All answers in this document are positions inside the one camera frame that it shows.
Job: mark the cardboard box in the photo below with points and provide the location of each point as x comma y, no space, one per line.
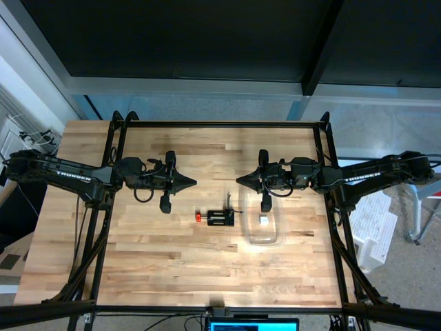
19,246

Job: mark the black table frame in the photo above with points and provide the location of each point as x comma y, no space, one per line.
220,125

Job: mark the black table-level camera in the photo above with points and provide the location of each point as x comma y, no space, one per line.
217,311

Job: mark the black equipment case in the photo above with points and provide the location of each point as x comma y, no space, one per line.
17,213

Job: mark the white foam packing piece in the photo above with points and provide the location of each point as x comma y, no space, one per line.
375,227

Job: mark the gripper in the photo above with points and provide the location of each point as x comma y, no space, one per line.
169,181
267,181

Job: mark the grey metal stand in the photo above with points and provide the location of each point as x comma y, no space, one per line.
417,213

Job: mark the black vertical post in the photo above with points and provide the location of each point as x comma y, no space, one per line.
322,48

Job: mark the laptop screen with blue edge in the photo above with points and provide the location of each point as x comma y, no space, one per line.
251,325

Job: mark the black vise with red knob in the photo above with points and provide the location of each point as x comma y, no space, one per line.
220,219

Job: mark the white holder block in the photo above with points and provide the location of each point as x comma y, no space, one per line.
264,219

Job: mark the clear plastic tub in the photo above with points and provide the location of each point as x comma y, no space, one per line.
265,238

